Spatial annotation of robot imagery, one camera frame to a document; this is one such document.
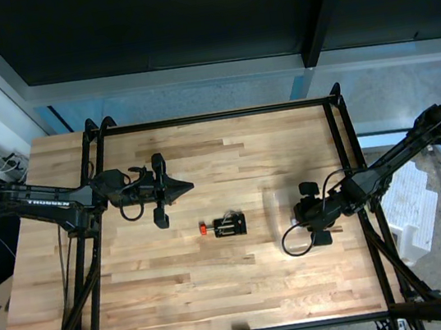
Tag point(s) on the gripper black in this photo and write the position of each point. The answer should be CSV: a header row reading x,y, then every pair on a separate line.
x,y
315,213
163,215

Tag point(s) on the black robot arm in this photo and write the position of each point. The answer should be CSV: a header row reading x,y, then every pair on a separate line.
x,y
43,201
399,152

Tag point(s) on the clear plastic tub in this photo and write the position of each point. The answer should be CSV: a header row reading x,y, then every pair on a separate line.
x,y
271,215

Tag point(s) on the black vise with red knob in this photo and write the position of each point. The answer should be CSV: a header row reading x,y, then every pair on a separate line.
x,y
232,227

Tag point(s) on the white foam packing block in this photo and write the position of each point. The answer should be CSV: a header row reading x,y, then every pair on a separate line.
x,y
409,207

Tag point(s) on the black aluminium frame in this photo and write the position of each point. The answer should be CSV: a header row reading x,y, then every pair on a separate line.
x,y
213,116

